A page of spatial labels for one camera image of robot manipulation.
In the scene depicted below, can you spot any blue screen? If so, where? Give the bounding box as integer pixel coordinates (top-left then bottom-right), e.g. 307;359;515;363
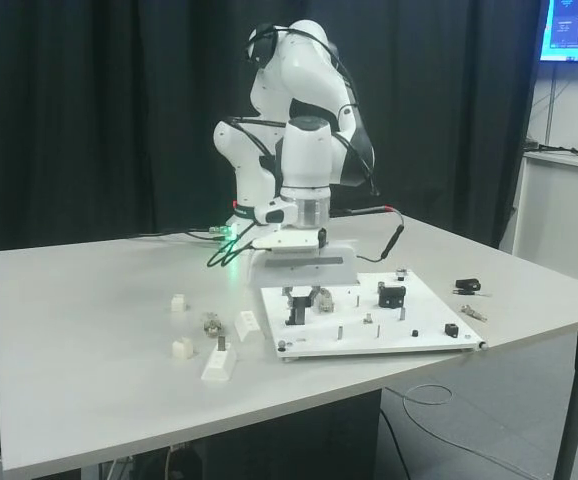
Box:
538;0;578;64

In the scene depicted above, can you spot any white square peg holder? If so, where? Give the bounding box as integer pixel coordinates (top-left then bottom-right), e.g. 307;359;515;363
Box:
200;346;238;384

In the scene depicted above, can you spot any black curtain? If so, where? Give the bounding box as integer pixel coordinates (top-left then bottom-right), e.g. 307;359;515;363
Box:
0;0;543;444

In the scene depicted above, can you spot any white task board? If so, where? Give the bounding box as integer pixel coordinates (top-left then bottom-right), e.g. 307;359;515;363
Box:
260;271;489;362

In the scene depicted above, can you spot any black box under table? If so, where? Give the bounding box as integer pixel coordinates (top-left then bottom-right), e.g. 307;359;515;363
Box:
97;388;386;480

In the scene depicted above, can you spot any white cabinet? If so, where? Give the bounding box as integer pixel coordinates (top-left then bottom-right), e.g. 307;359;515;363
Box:
497;148;578;292

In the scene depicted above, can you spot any black cable on table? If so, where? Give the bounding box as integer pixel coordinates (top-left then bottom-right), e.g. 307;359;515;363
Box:
136;224;266;267

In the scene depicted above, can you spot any thin black rod on wire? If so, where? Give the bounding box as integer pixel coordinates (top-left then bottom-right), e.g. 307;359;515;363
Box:
357;202;406;263

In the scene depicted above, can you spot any grey cable on floor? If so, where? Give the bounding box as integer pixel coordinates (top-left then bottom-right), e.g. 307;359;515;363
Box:
400;383;456;480

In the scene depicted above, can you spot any white round peg holder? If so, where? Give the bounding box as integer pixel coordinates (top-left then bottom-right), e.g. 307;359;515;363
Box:
234;310;261;343

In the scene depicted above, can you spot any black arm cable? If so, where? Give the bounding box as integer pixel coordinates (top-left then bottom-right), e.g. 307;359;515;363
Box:
242;27;382;199

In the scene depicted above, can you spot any metal waterproof plug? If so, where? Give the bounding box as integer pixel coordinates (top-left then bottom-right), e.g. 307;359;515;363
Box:
202;311;226;338

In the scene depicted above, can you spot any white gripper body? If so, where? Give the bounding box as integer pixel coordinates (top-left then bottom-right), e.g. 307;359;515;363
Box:
247;247;361;289

